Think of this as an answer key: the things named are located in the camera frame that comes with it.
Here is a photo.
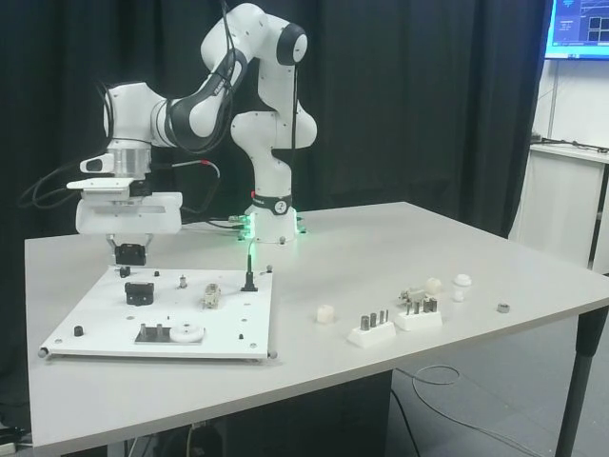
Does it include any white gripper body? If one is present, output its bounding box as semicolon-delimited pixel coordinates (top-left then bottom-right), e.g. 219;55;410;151
75;191;185;236

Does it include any flat white mounting plate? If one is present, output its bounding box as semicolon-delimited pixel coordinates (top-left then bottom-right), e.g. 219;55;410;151
66;178;135;192

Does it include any white task board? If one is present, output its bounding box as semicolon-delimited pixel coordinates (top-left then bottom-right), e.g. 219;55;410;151
37;267;280;363

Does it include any white large gear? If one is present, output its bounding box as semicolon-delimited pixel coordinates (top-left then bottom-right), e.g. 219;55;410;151
171;322;206;345

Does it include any tall black plug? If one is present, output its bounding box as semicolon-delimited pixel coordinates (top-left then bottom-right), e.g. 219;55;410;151
241;251;259;293

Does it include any white round peg holder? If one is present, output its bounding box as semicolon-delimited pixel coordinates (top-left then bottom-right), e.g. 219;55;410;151
346;321;397;348

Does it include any grey rectangular multi-pin plug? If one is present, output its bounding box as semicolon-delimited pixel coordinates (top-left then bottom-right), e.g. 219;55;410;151
395;287;429;310

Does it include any white square peg holder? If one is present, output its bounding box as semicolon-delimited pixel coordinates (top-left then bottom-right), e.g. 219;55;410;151
393;308;444;331

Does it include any black curtain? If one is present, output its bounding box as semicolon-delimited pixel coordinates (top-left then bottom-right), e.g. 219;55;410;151
0;0;556;423

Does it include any white cabinet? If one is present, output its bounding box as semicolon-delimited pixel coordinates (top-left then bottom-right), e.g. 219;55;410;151
511;142;609;276

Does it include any black table leg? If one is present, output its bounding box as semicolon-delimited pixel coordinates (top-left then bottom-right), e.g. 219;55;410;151
554;304;601;457

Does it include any blue screen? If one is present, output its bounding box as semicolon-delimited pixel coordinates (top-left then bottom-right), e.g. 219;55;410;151
543;0;609;61

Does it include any silver wrist ring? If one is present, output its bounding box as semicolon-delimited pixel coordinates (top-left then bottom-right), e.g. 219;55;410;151
105;147;152;182

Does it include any small white camera box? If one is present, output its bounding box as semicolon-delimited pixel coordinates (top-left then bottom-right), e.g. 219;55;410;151
79;154;115;175

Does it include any black base cable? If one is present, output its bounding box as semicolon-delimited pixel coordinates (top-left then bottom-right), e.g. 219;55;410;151
183;216;249;235

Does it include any black wrist cable bundle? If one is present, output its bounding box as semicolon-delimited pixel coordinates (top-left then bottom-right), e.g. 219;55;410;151
18;164;115;211

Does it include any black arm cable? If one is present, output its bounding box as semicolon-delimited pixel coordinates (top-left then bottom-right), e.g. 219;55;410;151
159;0;248;144

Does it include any grey floor cable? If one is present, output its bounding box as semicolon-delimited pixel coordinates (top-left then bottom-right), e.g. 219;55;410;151
392;364;562;454

